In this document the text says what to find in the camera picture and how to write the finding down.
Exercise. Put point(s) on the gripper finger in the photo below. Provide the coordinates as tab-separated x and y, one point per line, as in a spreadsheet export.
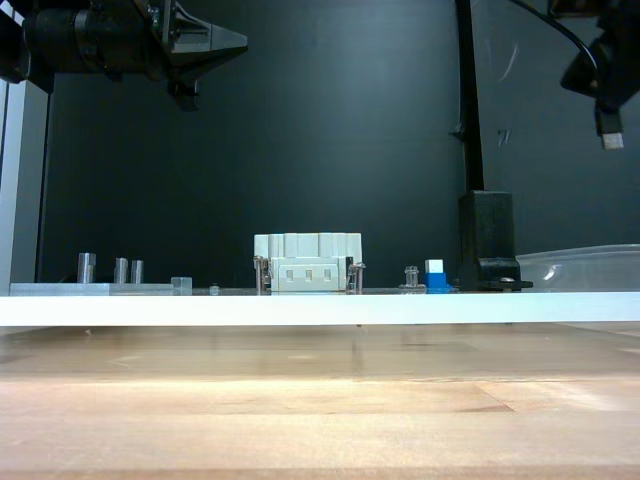
225	45
620	65

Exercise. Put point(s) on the black USB connector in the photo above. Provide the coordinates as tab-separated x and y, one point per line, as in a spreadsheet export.
610	127

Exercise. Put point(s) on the clear plastic container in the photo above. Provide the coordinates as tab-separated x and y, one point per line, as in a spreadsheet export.
590	272

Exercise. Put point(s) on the grey connector housing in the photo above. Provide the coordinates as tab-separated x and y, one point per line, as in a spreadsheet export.
307	247

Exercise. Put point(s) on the blue and white connector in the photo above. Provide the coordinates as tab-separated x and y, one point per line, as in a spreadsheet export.
434	280

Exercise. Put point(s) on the metal housing latch clamp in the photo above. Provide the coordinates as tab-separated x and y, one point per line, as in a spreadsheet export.
261	275
356	277

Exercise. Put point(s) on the small metal cube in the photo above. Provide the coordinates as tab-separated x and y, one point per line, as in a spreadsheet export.
181	285

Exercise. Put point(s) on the flat aluminium plate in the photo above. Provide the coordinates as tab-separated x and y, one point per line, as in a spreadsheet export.
75	289

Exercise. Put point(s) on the white board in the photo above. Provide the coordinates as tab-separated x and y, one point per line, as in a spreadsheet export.
300	309

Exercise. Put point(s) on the grey frame post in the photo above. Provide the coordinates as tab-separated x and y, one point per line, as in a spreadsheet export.
12	200

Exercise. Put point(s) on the short metal post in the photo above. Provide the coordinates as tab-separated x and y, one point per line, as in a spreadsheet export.
121	270
137	271

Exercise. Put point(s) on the tall metal post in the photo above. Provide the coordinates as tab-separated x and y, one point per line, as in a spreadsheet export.
86	267

